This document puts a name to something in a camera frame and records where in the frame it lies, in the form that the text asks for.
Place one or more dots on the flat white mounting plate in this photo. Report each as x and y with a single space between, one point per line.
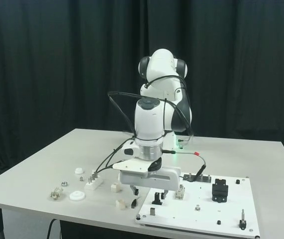
131 168

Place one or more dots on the beige waterproof plug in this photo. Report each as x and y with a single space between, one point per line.
56 194

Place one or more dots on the white task board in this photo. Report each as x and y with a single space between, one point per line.
206 211

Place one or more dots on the small white plug holder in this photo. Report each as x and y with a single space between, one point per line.
115 188
121 204

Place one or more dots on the large metal square peg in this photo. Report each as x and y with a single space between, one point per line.
96 174

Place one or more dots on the metal BNC plug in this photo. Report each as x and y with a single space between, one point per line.
81 178

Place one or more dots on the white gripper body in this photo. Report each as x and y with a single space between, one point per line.
161 184

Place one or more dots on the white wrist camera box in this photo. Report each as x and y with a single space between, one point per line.
130 150

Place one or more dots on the thin black rod red tag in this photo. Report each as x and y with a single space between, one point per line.
200 171

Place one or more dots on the medium metal square peg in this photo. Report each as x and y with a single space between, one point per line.
93 176

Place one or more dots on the small metal square peg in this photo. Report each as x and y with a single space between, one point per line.
90 179

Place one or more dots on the black D-SUB plug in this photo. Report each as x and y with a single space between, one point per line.
220 191

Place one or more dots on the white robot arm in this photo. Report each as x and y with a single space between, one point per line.
148 119

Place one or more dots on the black USB plug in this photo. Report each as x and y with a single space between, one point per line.
133 203

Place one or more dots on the white medium gear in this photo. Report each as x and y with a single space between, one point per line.
78 171

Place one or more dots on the metal nut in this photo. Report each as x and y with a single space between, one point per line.
64 184

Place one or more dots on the white square peg holder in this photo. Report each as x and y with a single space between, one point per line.
93 185

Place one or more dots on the black curtain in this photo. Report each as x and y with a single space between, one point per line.
44 62

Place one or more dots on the white large gear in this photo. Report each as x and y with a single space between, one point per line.
77 196

